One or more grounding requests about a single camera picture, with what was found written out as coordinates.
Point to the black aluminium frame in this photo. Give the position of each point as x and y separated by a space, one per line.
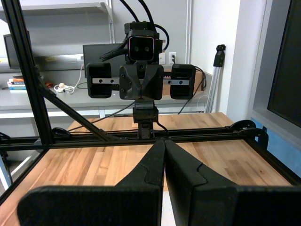
23 58

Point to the brown cardboard box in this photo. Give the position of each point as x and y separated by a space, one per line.
198 81

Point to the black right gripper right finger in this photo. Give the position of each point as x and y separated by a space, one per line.
235 207

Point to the white wall outlet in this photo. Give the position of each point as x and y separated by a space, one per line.
162 58
172 57

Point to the stack of books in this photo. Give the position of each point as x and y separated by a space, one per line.
16 86

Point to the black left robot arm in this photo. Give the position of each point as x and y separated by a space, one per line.
145 113

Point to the black computer monitor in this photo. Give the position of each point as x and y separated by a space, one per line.
101 55

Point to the silver tripod black head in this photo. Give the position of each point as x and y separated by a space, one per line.
219 58

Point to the white wall shelf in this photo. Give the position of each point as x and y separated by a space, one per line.
58 7

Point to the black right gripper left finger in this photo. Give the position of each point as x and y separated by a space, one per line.
94 207

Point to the grey office desk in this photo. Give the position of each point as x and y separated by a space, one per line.
70 99

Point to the white task board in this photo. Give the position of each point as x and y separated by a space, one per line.
168 212

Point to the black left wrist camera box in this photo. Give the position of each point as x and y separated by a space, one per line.
141 49

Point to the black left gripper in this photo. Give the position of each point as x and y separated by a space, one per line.
98 70

